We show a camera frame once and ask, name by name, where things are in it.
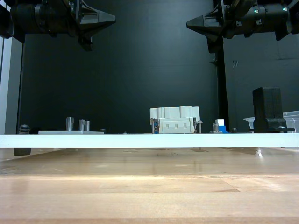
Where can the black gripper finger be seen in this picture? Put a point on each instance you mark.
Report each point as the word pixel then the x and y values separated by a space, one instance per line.
pixel 210 22
pixel 93 16

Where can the blue clamp with bar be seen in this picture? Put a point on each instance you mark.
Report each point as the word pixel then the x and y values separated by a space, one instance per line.
pixel 157 130

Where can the black socket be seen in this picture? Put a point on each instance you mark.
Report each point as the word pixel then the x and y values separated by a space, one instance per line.
pixel 268 109

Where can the clear plastic tub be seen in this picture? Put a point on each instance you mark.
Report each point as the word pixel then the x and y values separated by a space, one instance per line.
pixel 248 121

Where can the beige connector housing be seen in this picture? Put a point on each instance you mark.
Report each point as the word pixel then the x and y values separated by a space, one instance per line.
pixel 175 121

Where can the blue connector with white plug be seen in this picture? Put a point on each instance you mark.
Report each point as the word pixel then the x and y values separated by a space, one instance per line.
pixel 220 127

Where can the small metal standoff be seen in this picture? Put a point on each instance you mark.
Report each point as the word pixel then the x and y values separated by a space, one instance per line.
pixel 214 128

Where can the grey metal plate with pegs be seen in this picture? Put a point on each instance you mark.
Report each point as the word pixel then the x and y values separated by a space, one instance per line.
pixel 70 132

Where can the white task board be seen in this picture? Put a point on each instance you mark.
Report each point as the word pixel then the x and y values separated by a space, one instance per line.
pixel 140 141

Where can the black board foot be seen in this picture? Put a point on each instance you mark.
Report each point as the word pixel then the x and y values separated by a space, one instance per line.
pixel 22 151

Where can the threaded metal post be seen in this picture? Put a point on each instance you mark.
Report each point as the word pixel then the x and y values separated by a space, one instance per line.
pixel 24 129

